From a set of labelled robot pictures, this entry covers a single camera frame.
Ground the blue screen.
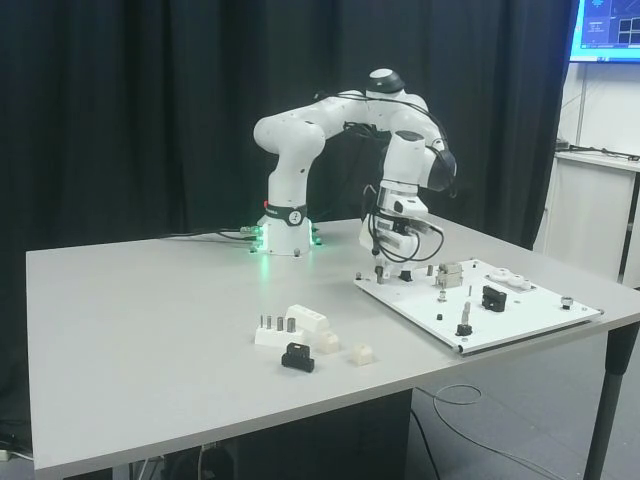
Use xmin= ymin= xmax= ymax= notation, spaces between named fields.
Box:
xmin=569 ymin=0 xmax=640 ymax=65

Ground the black base cable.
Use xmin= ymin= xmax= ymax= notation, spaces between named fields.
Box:
xmin=167 ymin=225 xmax=265 ymax=244

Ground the black curtain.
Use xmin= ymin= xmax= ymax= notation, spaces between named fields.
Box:
xmin=0 ymin=0 xmax=584 ymax=451

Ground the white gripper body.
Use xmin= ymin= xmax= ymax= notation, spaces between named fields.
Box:
xmin=359 ymin=213 xmax=432 ymax=262

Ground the grey plug with black base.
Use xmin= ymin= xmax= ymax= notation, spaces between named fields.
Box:
xmin=454 ymin=299 xmax=474 ymax=338

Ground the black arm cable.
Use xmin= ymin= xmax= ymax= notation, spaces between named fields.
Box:
xmin=312 ymin=88 xmax=459 ymax=199

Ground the small cream plug holder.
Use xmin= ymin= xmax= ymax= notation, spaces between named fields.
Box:
xmin=317 ymin=330 xmax=343 ymax=357
xmin=348 ymin=341 xmax=378 ymax=368

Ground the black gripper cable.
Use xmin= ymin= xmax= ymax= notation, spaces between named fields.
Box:
xmin=367 ymin=212 xmax=446 ymax=265

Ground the black D-SUB plug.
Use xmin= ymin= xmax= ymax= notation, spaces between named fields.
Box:
xmin=279 ymin=341 xmax=317 ymax=375

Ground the black Ethernet plug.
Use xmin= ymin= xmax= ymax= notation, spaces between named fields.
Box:
xmin=480 ymin=284 xmax=508 ymax=313

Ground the black panel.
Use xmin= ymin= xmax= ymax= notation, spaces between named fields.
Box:
xmin=129 ymin=387 xmax=416 ymax=480

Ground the grey rectangular connector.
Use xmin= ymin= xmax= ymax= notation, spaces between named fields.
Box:
xmin=433 ymin=260 xmax=464 ymax=291

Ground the grey floor cable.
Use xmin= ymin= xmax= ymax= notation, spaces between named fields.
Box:
xmin=431 ymin=382 xmax=640 ymax=469

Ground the dark table leg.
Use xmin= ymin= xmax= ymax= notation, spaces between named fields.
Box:
xmin=583 ymin=327 xmax=634 ymax=480

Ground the white square peg holder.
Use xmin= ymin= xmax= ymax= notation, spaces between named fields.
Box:
xmin=285 ymin=302 xmax=332 ymax=335

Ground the white task board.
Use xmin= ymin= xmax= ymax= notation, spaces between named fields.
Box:
xmin=352 ymin=257 xmax=604 ymax=357

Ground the white round peg holder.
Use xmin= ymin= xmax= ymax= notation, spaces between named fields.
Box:
xmin=253 ymin=323 xmax=304 ymax=347

